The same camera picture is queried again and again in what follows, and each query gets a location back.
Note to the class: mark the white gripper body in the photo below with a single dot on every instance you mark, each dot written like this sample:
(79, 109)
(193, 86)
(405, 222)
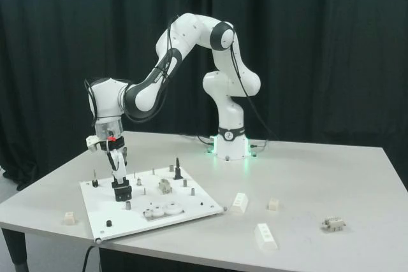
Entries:
(119, 170)

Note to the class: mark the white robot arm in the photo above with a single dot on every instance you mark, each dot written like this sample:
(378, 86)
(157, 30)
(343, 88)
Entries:
(223, 93)

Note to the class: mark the metal BNC plug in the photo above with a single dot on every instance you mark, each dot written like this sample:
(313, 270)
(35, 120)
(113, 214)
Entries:
(139, 181)

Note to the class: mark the large metal round peg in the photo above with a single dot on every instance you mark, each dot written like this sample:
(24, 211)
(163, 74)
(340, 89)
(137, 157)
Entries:
(127, 205)

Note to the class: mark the metal bolt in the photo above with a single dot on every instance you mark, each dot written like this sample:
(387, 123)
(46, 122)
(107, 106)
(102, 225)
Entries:
(94, 176)

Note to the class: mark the white task board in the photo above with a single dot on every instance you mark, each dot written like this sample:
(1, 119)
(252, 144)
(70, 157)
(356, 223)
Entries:
(105, 208)

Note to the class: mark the white small gear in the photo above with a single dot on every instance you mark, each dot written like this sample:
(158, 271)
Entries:
(147, 212)

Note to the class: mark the beige metal connector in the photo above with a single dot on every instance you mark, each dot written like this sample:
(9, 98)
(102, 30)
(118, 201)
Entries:
(333, 223)
(164, 186)

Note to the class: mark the white medium gear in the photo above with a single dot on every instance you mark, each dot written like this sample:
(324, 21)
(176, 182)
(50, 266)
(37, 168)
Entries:
(158, 211)

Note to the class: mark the black waterproof plug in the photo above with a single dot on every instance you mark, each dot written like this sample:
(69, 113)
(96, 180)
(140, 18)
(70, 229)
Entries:
(177, 171)

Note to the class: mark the small white holder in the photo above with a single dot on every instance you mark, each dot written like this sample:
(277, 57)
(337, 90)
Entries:
(70, 218)
(273, 205)

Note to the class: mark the long white holder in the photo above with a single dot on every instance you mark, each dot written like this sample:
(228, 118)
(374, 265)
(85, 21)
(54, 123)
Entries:
(239, 203)
(265, 237)

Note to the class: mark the black table leg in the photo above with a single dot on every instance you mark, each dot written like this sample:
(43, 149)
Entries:
(12, 249)

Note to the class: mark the black curtain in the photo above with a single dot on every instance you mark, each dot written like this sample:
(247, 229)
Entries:
(318, 46)

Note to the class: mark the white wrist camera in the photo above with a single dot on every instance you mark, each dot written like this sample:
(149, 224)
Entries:
(92, 144)

